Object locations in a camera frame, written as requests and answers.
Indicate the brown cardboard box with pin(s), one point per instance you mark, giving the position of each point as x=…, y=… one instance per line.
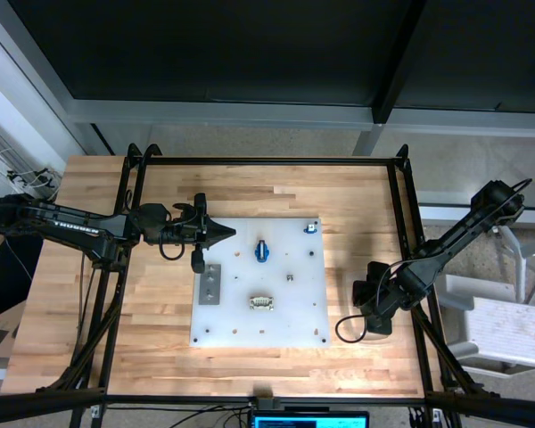
x=4, y=321

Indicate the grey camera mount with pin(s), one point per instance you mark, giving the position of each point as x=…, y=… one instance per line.
x=267, y=403

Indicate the black aluminium frame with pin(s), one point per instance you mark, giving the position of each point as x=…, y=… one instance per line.
x=267, y=160

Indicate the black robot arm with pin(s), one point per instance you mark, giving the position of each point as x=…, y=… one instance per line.
x=450, y=241
x=71, y=225

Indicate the beige rectangular connector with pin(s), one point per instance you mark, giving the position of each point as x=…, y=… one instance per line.
x=261, y=303

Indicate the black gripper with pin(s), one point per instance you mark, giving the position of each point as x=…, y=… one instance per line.
x=185, y=232
x=380, y=324

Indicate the white plastic board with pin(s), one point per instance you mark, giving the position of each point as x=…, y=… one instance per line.
x=218, y=321

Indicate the white step stool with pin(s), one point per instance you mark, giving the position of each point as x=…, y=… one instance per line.
x=495, y=334

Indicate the grey metal plate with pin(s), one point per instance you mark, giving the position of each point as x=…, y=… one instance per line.
x=211, y=285

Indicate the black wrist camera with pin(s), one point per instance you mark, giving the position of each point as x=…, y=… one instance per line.
x=364, y=294

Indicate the blue laptop screen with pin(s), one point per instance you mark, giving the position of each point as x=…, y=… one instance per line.
x=310, y=420

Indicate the small blue white connector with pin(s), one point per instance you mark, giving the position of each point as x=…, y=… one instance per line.
x=310, y=228

